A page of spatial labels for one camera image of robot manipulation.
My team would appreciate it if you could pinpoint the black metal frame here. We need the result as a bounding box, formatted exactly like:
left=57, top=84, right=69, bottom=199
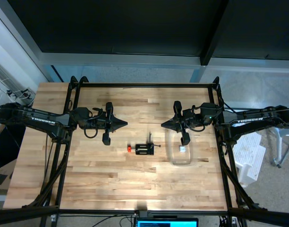
left=0, top=81, right=269, bottom=227

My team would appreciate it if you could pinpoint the grey metal stand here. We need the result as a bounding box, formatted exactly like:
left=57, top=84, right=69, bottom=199
left=269, top=129, right=289, bottom=169

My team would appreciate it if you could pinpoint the white styrofoam packaging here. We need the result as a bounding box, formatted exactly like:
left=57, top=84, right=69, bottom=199
left=232, top=131, right=267, bottom=189

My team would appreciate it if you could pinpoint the blue laptop screen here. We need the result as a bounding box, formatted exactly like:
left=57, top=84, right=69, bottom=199
left=134, top=218, right=199, bottom=227

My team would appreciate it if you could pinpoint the tangled cable bundle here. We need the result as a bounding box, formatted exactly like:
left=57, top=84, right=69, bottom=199
left=5, top=87, right=34, bottom=101

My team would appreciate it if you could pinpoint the black vise with red knob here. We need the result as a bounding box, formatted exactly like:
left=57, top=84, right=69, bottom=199
left=127, top=143, right=155, bottom=157

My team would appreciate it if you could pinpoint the brown cardboard box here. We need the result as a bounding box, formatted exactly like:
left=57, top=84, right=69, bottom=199
left=0, top=158, right=18, bottom=190

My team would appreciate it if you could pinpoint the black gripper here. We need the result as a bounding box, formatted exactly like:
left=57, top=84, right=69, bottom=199
left=161, top=100, right=203, bottom=146
left=87, top=102, right=128, bottom=146

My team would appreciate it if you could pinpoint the clear plastic tub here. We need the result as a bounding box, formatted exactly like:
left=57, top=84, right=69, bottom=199
left=167, top=130, right=198, bottom=167

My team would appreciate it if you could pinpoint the black table-level camera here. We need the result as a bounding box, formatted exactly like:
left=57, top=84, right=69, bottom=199
left=137, top=205, right=150, bottom=217

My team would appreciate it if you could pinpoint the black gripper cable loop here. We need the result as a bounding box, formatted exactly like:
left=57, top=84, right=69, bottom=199
left=185, top=122, right=206, bottom=132
left=84, top=127, right=98, bottom=139

